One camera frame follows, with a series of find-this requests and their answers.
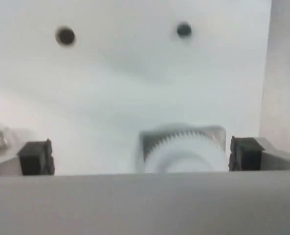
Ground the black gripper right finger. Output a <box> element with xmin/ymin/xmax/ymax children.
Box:
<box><xmin>229</xmin><ymin>136</ymin><xmax>290</xmax><ymax>172</ymax></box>

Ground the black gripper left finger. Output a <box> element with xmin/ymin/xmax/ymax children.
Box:
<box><xmin>0</xmin><ymin>138</ymin><xmax>55</xmax><ymax>176</ymax></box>

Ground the white large gear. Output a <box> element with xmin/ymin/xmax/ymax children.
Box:
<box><xmin>144</xmin><ymin>123</ymin><xmax>227</xmax><ymax>173</ymax></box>

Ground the white task board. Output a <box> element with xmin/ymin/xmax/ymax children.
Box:
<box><xmin>0</xmin><ymin>0</ymin><xmax>272</xmax><ymax>175</ymax></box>

